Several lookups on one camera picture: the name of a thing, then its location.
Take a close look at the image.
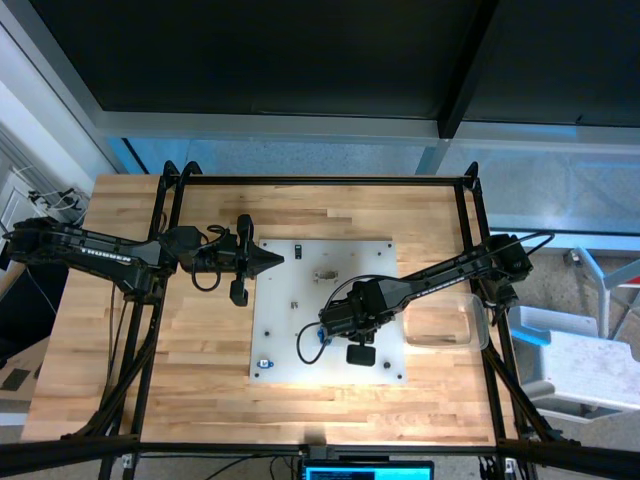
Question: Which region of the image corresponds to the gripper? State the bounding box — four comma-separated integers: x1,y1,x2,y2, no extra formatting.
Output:
202,214,285,308
318,298,376,367

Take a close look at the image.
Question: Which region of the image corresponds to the white task board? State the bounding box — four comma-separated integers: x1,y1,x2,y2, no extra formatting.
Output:
248,238,407,386

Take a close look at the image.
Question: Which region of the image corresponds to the clear plastic tub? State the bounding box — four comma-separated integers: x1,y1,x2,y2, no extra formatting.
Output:
401,292,490,351

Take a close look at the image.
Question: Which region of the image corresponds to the laptop screen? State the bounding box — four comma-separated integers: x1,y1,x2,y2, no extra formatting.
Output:
298,459,435,480

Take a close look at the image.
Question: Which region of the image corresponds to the white step stool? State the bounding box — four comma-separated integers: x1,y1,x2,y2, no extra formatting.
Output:
507,303,640,425

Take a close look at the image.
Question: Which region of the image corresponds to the cardboard box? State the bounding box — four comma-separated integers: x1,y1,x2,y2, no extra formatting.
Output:
0,334,51,401

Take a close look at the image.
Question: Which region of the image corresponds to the grey metal stand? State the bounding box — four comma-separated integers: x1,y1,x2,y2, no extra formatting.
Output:
564,244,640,346

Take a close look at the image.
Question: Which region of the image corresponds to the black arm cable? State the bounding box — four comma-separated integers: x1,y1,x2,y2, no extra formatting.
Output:
518,230,556,255
191,223,230,293
296,274,371,365

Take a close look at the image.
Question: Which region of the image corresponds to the black metal frame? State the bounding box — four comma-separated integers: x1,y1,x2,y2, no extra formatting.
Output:
0,159,640,480

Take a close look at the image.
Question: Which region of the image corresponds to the white cable bundle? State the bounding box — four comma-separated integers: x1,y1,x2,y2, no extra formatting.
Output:
14,167,89,216

